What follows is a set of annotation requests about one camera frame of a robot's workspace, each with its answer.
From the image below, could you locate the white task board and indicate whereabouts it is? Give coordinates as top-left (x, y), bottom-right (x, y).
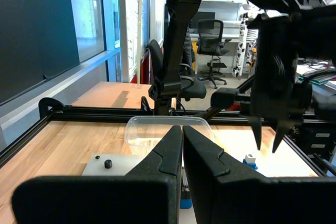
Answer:
top-left (81, 153), bottom-right (263, 224)

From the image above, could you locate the white desk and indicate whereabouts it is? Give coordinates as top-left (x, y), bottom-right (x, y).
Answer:
top-left (188, 31), bottom-right (244, 78)

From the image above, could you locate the black mesh office chair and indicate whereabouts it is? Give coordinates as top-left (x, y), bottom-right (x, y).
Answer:
top-left (196, 18), bottom-right (233, 90)

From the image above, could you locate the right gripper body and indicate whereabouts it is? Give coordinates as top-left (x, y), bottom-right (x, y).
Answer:
top-left (249, 58), bottom-right (313, 127)

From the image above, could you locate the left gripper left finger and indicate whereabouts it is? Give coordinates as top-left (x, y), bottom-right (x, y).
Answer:
top-left (12, 125), bottom-right (183, 224)

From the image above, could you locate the window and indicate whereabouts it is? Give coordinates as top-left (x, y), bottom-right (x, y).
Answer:
top-left (67, 0), bottom-right (122, 63)

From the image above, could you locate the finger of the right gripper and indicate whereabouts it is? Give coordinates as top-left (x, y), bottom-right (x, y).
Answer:
top-left (251, 115), bottom-right (264, 151)
top-left (271, 119), bottom-right (292, 154)

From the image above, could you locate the black frame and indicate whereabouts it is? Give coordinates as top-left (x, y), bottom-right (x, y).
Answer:
top-left (0, 76), bottom-right (336, 177)

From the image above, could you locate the steel peg fitting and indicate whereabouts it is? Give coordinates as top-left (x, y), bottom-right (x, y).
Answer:
top-left (180, 167), bottom-right (194, 210)

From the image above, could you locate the clear plastic container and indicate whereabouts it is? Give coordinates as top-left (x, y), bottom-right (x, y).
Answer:
top-left (124, 115), bottom-right (216, 149)

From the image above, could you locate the black padded office chair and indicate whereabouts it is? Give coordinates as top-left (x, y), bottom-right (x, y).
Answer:
top-left (146, 39), bottom-right (207, 102)

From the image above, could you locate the dark computer monitor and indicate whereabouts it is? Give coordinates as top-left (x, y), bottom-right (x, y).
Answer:
top-left (194, 11), bottom-right (216, 29)

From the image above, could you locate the blue socket block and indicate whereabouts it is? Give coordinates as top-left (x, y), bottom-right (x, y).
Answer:
top-left (242, 153), bottom-right (259, 172)

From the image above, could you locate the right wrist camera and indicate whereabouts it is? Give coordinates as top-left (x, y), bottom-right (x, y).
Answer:
top-left (211, 87), bottom-right (239, 109)

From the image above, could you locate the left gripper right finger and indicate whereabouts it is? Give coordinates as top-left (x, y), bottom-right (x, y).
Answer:
top-left (183, 125), bottom-right (336, 224)

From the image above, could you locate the wooden side table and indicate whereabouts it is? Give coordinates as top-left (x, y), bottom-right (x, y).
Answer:
top-left (71, 81), bottom-right (156, 110)

